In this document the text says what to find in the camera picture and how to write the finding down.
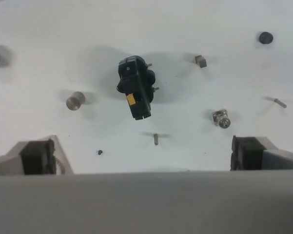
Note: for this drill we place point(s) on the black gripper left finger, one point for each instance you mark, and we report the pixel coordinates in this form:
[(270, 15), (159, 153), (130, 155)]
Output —
[(36, 158)]

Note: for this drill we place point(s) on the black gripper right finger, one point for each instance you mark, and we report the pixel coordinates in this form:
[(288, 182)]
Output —
[(248, 156)]

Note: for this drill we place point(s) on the black D-SUB plug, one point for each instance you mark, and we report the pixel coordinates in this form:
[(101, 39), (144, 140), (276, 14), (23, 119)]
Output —
[(136, 83)]

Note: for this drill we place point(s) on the metal round peg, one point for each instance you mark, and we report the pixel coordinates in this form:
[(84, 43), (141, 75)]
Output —
[(75, 101)]

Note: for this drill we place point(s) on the metal square peg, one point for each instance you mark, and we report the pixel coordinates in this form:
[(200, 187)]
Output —
[(201, 60)]

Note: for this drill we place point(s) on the black round waterproof plug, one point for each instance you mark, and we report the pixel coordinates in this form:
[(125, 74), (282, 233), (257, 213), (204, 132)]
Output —
[(266, 37)]

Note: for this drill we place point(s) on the white task board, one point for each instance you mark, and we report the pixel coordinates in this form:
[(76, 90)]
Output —
[(63, 36)]

